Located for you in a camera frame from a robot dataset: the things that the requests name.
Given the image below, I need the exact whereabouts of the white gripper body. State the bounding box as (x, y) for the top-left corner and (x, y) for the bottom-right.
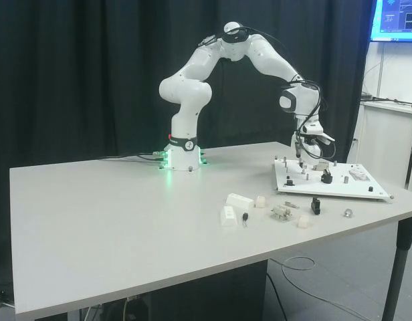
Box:
(290, 132), (323, 161)

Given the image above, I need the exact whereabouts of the white task board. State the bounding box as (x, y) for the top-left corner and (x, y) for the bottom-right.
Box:
(272, 156), (396, 202)

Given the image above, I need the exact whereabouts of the metal and beige connector block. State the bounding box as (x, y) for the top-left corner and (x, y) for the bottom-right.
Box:
(270, 204), (293, 222)

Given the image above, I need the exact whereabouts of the white cabinet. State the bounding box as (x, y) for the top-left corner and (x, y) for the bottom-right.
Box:
(346, 100), (412, 194)

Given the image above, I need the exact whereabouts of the white long holder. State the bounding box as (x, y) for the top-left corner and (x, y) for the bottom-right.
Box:
(225, 193), (255, 209)

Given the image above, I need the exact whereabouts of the white slotted holder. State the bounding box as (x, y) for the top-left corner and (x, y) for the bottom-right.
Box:
(220, 206), (239, 229)

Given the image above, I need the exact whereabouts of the dark table leg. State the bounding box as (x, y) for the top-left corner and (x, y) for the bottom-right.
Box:
(383, 219), (412, 321)

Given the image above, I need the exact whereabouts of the blue screen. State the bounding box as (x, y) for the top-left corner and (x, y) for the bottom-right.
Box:
(371, 0), (412, 43)

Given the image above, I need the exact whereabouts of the black box under table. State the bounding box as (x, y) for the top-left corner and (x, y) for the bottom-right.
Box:
(148, 260), (269, 321)

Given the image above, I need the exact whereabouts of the black curtain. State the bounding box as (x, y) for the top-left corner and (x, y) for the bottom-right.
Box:
(0, 0), (377, 297)

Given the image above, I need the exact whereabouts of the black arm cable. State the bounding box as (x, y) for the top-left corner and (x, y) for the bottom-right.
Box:
(197, 26), (337, 161)

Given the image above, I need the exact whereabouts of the grey floor cable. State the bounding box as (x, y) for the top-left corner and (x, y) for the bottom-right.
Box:
(280, 255), (391, 315)

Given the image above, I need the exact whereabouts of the black floor cable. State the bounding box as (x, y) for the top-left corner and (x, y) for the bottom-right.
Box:
(266, 274), (294, 321)

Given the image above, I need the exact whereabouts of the black base cable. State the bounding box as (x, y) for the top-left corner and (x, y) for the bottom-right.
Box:
(107, 151), (169, 163)

